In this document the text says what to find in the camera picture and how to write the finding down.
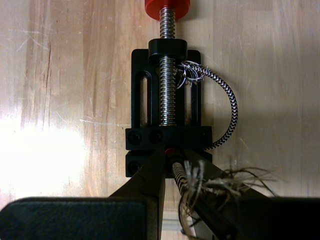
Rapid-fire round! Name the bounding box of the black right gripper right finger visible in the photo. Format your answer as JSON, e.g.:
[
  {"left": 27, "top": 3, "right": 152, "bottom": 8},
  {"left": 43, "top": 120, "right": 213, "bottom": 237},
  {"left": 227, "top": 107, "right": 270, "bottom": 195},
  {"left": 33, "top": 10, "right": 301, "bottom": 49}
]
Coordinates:
[{"left": 184, "top": 149, "right": 320, "bottom": 240}]

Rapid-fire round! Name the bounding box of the black white braided cable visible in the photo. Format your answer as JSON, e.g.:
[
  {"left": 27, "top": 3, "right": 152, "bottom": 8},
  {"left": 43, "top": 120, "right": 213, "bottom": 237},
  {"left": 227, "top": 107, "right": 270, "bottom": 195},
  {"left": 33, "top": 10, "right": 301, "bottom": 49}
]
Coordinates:
[{"left": 175, "top": 60, "right": 240, "bottom": 152}]

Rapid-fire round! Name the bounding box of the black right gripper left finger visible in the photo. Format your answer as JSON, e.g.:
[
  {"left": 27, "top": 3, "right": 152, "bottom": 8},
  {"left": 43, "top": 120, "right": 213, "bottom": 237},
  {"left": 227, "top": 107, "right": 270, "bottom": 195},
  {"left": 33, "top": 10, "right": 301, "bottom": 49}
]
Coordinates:
[{"left": 0, "top": 148, "right": 167, "bottom": 240}]

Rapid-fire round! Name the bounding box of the black vise with red knob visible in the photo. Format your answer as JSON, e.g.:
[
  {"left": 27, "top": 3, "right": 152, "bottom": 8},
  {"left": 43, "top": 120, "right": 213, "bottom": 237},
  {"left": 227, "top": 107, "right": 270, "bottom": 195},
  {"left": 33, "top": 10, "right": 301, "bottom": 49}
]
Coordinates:
[{"left": 124, "top": 0, "right": 214, "bottom": 180}]

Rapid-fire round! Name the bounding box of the red RCA connector with cable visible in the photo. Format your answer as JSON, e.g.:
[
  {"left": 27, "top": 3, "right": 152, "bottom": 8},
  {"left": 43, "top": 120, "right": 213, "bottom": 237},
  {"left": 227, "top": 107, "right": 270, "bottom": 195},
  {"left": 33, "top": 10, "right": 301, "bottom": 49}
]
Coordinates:
[{"left": 164, "top": 147, "right": 282, "bottom": 237}]

